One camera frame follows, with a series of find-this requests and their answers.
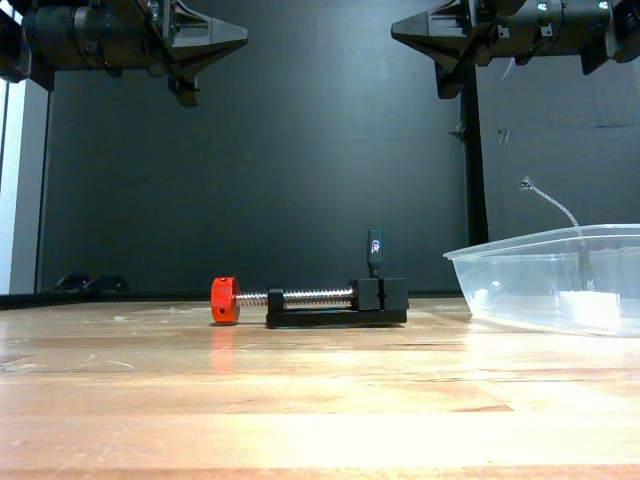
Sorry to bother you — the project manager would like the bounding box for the USB-C plug with braided cable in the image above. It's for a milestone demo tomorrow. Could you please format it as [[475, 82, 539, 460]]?
[[518, 175, 596, 291]]

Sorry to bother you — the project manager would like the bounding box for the black USB-C socket adapter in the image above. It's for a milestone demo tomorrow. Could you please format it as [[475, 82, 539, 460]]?
[[367, 229, 386, 279]]

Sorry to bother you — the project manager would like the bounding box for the black vertical pillar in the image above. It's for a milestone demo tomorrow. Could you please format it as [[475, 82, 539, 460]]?
[[449, 67, 490, 247]]

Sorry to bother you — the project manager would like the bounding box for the clear plastic tub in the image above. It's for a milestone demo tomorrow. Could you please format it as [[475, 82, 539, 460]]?
[[443, 223, 640, 339]]

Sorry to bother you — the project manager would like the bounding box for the black vise with orange knob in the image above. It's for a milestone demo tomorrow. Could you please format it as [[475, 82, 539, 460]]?
[[209, 276, 409, 330]]

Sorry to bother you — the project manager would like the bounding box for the aluminium window frame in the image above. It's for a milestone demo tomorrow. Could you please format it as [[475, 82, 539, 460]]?
[[0, 77, 51, 296]]

